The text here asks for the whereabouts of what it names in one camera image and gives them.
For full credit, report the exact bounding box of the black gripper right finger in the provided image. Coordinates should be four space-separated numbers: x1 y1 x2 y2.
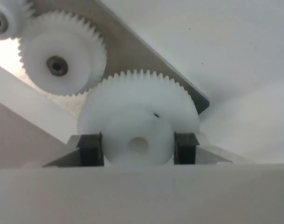
173 131 234 165

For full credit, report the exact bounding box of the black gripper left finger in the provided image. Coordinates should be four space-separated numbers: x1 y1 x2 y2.
42 132 105 167

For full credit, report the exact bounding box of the white small gear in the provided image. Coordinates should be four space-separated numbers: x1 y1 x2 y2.
0 0 36 41

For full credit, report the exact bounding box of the white large gear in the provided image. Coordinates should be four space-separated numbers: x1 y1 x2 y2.
77 69 200 167

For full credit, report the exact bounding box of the white medium gear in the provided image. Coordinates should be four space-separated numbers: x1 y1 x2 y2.
17 10 107 96

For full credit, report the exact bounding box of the white task board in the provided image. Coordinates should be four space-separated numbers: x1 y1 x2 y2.
0 0 284 168

